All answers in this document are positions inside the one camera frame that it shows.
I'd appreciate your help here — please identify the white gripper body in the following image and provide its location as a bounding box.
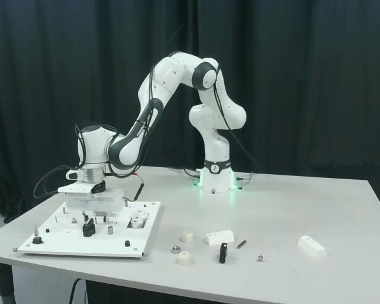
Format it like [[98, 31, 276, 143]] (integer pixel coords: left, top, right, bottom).
[[65, 188, 127, 213]]

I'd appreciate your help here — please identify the long white peg holder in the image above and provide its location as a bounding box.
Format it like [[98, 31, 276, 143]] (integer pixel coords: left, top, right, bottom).
[[203, 229, 236, 246], [297, 234, 328, 259]]

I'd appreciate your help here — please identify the black D-SUB plug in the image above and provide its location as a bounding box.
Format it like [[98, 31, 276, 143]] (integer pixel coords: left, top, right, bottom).
[[82, 218, 96, 238]]

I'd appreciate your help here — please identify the flat white mounting plate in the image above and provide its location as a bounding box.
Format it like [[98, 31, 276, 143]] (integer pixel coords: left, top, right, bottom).
[[57, 182, 93, 194]]

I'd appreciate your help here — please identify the white task board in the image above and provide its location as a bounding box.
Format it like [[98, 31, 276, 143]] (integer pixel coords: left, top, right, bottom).
[[14, 200, 163, 261]]

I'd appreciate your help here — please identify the thin black rod red tag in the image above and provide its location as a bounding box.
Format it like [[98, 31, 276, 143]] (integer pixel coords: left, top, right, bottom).
[[126, 170, 146, 202]]

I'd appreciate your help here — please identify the dark table leg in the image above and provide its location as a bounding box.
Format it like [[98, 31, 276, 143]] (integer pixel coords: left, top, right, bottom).
[[0, 260, 15, 304]]

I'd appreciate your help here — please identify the black curtain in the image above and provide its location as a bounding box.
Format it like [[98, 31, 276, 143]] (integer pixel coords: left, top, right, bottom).
[[0, 0, 380, 222]]

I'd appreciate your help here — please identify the silver flange ring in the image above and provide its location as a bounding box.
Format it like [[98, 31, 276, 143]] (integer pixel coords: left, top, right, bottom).
[[82, 167, 103, 184]]

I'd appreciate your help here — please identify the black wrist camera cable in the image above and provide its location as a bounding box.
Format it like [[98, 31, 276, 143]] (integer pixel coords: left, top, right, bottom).
[[32, 165, 83, 200]]

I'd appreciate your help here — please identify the black cable under table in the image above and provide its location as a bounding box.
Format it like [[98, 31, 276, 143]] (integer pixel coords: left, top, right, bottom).
[[70, 277, 87, 304]]

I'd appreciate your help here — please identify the black base cable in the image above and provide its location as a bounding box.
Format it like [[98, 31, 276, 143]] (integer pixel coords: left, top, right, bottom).
[[181, 167, 204, 179], [235, 172, 255, 185]]

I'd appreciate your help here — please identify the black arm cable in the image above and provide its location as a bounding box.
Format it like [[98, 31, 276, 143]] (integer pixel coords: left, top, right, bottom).
[[75, 30, 262, 178]]

